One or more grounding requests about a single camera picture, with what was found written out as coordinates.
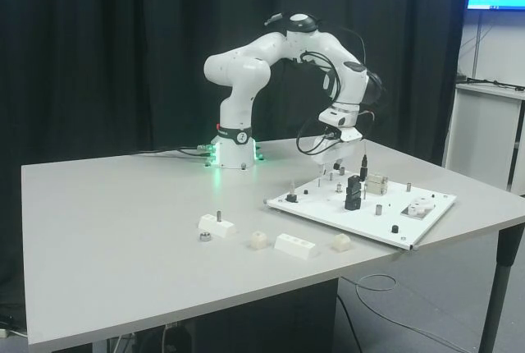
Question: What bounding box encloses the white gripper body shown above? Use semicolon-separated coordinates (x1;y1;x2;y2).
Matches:
313;126;364;168

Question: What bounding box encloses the black plug with thin pin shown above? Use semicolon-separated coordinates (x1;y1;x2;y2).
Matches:
359;143;370;184

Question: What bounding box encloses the black connector block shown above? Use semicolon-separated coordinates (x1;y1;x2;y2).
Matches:
343;172;365;211

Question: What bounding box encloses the white task board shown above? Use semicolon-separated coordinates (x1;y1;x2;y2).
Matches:
264;166;457;252

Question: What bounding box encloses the small cream plug holder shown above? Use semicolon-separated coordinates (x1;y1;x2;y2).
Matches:
331;232;354;253
249;229;270;250

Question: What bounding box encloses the white three-hole peg holder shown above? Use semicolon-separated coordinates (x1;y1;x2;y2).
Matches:
273;232;320;261

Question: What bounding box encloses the white two-hole peg holder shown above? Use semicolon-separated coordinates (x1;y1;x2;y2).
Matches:
198;213;238;240

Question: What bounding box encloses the white cabinet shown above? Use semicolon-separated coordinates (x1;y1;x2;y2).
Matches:
441;80;525;197

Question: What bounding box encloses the dark table leg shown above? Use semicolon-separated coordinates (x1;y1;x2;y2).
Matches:
486;227;518;353

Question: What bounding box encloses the black curtain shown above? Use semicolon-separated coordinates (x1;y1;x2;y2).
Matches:
0;0;469;313

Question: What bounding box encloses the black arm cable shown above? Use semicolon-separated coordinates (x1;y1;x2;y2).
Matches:
311;20;368;67
295;51;362;155

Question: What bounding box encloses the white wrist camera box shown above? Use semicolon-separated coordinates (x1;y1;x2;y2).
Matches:
318;108;349;127

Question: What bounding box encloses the grey floor cable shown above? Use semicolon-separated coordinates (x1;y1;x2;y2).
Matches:
354;273;411;353

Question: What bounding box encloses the black base cable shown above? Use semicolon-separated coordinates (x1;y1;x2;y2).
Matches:
137;145;217;161

